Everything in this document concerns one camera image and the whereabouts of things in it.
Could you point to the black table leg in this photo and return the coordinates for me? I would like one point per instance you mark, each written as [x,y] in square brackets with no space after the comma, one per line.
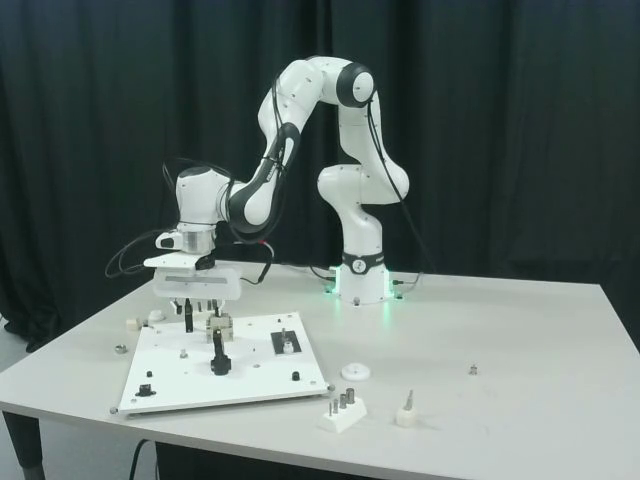
[22,445]

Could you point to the metal hex nut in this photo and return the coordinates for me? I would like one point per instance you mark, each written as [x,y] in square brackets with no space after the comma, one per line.
[119,348]

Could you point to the white task board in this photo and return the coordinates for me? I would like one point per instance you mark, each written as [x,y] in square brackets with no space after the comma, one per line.
[240,380]

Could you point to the large metal round peg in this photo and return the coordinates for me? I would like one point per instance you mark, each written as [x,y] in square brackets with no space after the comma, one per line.
[351,396]

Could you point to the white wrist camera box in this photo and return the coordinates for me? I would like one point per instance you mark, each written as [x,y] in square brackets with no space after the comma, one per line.
[167,240]

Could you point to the white large gear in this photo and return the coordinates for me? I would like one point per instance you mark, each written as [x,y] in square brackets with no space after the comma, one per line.
[356,371]

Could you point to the small white holder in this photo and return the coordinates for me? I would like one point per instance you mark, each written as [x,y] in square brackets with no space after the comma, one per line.
[406,417]

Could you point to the black curtain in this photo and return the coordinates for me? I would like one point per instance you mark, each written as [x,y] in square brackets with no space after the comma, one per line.
[500,125]

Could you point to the black slim plug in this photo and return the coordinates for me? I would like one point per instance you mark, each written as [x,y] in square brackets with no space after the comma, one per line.
[188,320]

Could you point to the beige waterproof plug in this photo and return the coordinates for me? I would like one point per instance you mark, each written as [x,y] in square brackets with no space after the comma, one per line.
[221,321]

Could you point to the white small gear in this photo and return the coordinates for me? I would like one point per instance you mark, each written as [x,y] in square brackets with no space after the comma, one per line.
[286,347]

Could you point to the grey metal plug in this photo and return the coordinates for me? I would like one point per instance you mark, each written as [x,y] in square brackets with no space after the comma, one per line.
[410,399]

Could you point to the black D-SUB plug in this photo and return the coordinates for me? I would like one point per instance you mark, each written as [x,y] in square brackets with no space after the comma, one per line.
[219,360]

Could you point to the white cube holder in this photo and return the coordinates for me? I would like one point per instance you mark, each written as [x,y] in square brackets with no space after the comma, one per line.
[132,324]

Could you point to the medium metal round peg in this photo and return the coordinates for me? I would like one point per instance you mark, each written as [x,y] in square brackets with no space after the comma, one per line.
[343,401]

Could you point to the flat white mounting plate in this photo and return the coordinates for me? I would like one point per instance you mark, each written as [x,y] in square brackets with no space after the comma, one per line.
[167,261]

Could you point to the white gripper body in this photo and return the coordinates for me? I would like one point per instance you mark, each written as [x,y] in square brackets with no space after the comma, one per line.
[200,289]

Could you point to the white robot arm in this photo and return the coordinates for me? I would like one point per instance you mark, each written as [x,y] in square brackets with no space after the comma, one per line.
[360,210]

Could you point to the white peg holder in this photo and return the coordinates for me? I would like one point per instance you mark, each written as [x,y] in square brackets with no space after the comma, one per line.
[345,420]

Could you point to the white medium gear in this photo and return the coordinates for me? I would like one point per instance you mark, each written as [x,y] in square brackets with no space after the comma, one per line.
[156,315]

